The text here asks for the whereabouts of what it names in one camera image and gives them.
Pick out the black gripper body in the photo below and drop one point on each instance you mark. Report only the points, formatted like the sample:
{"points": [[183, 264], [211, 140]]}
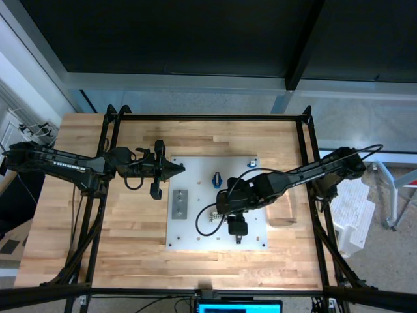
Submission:
{"points": [[146, 166], [237, 226]]}

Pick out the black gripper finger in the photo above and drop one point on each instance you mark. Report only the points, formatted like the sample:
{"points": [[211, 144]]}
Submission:
{"points": [[172, 165], [172, 173]]}

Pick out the beige HAN10E connector insert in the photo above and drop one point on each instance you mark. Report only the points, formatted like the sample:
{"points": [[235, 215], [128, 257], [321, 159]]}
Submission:
{"points": [[214, 216]]}

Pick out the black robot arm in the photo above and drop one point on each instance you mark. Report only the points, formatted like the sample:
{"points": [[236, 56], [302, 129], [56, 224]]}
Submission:
{"points": [[299, 177], [68, 164]]}

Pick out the blue round connector socket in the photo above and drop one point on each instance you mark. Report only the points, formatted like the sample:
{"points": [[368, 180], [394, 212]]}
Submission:
{"points": [[216, 182]]}

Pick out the grey metal block with pegs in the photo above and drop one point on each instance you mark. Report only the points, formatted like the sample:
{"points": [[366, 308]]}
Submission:
{"points": [[180, 213]]}

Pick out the clear plastic tub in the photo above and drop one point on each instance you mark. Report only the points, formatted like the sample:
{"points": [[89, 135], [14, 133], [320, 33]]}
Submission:
{"points": [[283, 218]]}

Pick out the white mounting board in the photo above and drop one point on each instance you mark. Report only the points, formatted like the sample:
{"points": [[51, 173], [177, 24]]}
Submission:
{"points": [[189, 234]]}

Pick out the small blue socket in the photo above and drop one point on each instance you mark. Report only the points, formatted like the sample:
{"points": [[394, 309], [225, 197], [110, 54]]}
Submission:
{"points": [[251, 163]]}

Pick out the laptop screen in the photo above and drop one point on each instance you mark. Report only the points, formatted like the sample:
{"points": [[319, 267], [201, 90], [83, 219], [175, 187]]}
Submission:
{"points": [[238, 308]]}

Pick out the white stepped plastic stool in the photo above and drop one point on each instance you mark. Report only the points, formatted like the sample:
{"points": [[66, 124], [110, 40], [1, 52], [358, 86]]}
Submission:
{"points": [[353, 221]]}

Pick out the brown cardboard box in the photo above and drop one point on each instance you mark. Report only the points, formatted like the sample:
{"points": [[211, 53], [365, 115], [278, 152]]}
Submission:
{"points": [[13, 234]]}

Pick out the red white panel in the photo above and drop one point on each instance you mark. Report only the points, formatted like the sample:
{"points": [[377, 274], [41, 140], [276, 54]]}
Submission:
{"points": [[412, 186]]}

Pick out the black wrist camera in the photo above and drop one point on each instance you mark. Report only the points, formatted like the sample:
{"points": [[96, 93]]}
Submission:
{"points": [[119, 158], [224, 202]]}

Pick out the black aluminium table frame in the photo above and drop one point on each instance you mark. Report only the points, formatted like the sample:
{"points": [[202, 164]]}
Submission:
{"points": [[208, 116]]}

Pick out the grey metal chair frame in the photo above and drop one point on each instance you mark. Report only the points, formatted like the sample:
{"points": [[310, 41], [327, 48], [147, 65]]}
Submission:
{"points": [[393, 202]]}

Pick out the black wall pillar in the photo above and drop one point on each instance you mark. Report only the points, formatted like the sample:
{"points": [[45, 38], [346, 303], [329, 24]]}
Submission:
{"points": [[303, 49]]}

